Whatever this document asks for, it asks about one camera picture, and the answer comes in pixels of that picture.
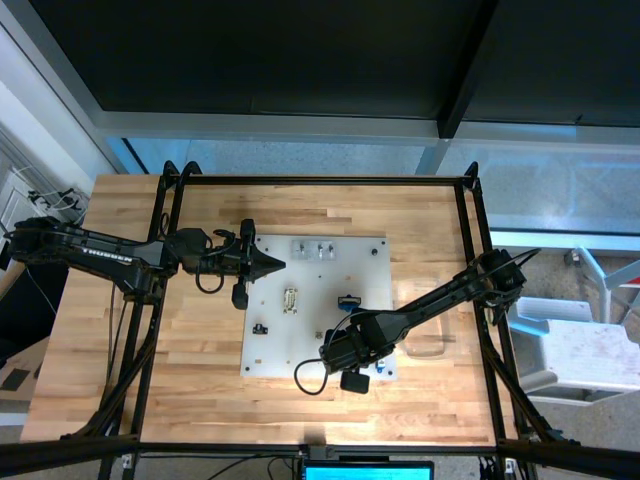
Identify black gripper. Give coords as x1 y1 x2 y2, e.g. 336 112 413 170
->
202 218 287 310
319 332 379 396

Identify aluminium block with screws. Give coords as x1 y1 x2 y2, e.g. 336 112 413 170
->
290 238 335 263

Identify white board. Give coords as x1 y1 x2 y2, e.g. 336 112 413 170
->
240 234 399 379

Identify blue screen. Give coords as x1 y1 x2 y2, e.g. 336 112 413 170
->
299 459 435 480

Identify black power adapters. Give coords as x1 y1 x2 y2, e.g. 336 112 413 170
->
27 185 85 211

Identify white plastic step stool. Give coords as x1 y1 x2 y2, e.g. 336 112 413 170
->
509 294 640 407

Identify black room column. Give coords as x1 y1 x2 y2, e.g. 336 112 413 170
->
437 0 501 140

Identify flat cardboard box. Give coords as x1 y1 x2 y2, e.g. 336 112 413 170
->
0 335 51 401

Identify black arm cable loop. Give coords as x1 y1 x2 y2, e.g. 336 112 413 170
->
293 357 331 396

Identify black braided cable loop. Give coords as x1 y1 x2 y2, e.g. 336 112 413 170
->
195 268 225 295

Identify black aluminium frame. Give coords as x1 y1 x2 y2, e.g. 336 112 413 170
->
0 159 640 480

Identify grey metal window frame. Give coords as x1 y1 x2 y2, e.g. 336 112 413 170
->
0 0 640 176

